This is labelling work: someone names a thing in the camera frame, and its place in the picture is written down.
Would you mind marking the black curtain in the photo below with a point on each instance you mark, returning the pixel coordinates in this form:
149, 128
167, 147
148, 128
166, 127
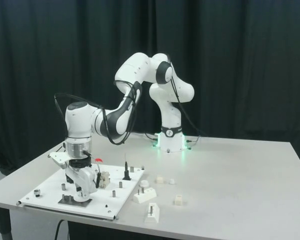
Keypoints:
40, 50

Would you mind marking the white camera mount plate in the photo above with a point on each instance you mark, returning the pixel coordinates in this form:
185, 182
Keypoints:
57, 157

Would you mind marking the beige connector block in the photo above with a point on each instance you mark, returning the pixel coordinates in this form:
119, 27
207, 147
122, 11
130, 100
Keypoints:
105, 180

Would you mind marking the white medium gear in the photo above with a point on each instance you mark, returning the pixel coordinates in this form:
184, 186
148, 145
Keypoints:
144, 184

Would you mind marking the metal BNC plug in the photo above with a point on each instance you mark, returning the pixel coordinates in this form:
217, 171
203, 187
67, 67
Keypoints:
36, 193

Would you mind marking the white task board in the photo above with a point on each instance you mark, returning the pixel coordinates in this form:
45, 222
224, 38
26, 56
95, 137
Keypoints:
47, 185

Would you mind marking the metal square peg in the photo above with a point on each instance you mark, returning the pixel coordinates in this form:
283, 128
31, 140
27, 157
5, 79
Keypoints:
151, 209

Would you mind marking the white large gear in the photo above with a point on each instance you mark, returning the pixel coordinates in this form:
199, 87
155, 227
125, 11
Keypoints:
83, 199

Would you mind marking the dark table leg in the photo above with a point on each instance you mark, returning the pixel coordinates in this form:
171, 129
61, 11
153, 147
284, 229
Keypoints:
1, 222

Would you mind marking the wide white peg holder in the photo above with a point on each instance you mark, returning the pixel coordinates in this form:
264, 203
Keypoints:
146, 196

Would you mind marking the black D-SUB plug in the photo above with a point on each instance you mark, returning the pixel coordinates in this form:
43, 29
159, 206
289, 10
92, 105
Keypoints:
69, 179

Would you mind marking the slim black plug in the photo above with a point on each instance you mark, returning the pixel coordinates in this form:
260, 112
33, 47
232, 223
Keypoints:
126, 175

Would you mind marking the white small gear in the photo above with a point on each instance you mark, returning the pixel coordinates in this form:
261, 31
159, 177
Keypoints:
172, 180

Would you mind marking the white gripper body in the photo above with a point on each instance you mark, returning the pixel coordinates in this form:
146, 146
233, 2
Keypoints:
86, 181

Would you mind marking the narrow white peg holder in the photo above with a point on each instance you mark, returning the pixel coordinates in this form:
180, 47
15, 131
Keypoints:
151, 218

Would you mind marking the small white cube holder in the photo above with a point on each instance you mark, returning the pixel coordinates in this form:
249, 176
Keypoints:
160, 179

